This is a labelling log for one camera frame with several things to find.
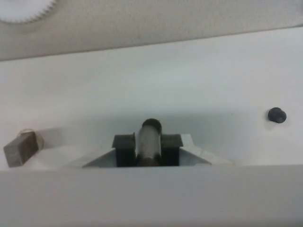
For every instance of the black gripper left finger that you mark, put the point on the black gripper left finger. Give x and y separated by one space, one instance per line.
124 151

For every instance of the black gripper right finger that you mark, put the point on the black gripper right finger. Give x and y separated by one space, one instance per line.
171 150

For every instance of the metal round peg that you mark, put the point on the metal round peg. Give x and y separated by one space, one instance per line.
149 144

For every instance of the metal square peg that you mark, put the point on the metal square peg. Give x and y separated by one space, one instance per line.
20 150

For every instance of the black round knob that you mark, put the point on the black round knob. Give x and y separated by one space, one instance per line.
277 115

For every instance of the white task board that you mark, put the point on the white task board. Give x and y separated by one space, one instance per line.
151 82

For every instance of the white large gear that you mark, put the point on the white large gear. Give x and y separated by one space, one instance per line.
21 9

